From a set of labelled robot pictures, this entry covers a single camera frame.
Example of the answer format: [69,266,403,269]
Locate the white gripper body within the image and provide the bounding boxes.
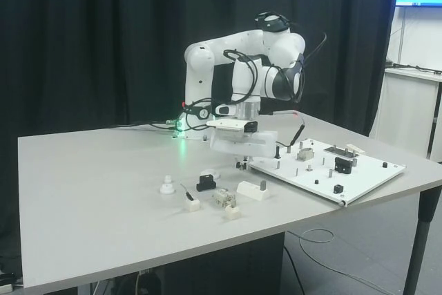
[209,130,278,158]

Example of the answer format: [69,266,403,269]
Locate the white peg holder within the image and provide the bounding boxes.
[236,180,271,202]

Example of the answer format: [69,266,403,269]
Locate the grey metal plug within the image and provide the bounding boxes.
[211,187,239,208]

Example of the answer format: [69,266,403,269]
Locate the black D-SUB plug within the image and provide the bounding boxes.
[195,174,218,192]

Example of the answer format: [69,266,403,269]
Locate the small white plug holder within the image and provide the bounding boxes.
[222,204,242,221]
[182,198,202,212]

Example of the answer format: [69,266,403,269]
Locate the white task board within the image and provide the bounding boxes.
[247,137,407,209]

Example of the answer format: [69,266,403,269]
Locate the white cabinet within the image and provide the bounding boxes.
[374,65,442,164]

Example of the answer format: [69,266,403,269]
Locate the black curtain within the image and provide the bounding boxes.
[0,0,403,268]

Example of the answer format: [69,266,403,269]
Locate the black table leg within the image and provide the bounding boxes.
[403,189,437,295]

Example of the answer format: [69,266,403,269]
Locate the white power strip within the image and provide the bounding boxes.
[0,272,18,292]

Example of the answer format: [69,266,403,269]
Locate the flat white mount plate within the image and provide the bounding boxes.
[206,118,250,134]

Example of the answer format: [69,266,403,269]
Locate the thin black rod on wire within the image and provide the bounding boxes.
[267,110,307,146]

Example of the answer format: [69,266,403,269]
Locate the grey floor cable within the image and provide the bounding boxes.
[298,227,410,295]

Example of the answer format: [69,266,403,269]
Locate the black base cables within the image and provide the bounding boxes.
[115,119,184,135]

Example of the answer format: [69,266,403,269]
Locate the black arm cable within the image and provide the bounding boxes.
[222,30,328,104]

